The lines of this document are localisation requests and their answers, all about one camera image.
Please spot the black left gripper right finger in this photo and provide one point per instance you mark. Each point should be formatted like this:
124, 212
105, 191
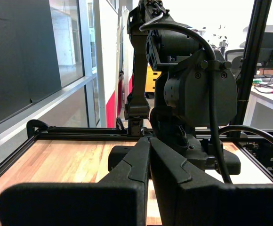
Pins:
221, 207

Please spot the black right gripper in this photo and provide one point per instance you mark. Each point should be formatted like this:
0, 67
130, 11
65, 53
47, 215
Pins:
197, 155

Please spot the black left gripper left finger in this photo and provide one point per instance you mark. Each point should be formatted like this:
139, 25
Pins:
80, 204

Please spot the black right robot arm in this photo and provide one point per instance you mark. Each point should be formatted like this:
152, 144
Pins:
197, 99

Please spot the yellow drawer cabinet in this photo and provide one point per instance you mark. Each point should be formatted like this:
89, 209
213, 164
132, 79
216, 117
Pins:
151, 81

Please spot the white desk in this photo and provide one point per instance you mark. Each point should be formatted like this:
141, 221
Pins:
268, 103

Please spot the grey office chair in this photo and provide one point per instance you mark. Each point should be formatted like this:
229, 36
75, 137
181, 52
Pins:
234, 57

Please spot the black aluminium frame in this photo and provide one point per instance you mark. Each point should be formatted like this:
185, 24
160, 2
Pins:
80, 134

